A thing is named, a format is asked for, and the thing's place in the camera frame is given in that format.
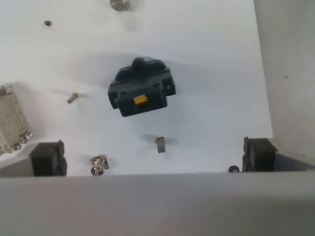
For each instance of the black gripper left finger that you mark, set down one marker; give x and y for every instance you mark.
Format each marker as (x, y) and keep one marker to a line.
(46, 159)

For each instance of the metal BNC plug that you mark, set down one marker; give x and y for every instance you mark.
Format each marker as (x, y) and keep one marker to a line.
(97, 170)

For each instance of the black D-SUB plug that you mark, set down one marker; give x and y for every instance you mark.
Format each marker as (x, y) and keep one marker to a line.
(140, 86)

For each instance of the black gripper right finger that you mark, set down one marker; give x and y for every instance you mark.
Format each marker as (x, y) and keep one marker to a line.
(258, 157)

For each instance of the white task board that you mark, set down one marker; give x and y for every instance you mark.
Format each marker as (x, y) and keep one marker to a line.
(197, 49)

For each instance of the metal round peg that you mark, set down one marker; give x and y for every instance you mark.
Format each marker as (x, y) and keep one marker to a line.
(119, 4)

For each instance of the small metal peg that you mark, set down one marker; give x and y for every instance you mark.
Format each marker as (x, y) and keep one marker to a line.
(72, 97)

